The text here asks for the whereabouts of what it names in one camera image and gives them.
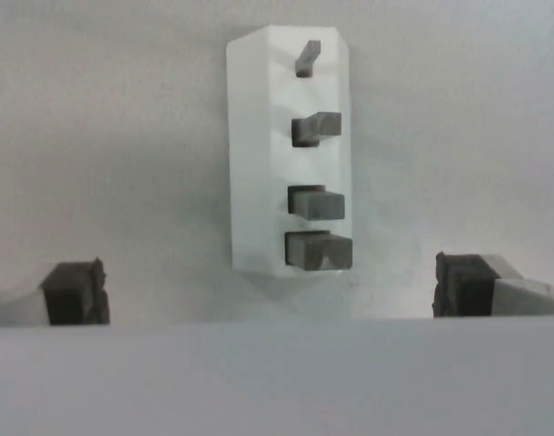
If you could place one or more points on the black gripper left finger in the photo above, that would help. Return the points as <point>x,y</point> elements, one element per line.
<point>72,295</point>

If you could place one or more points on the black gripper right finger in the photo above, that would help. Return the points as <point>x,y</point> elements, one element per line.
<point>467,286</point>

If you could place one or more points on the thick metal square peg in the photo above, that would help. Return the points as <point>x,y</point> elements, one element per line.
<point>313,252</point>

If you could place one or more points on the medium metal square peg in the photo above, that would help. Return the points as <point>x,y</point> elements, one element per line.
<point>318,206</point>

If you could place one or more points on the slim metal square peg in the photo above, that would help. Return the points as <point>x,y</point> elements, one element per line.
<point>313,128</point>

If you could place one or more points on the white square peg holder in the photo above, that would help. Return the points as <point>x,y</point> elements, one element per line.
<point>254,159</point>

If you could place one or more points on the thinnest metal square peg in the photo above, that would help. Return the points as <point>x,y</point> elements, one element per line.
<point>306,59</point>

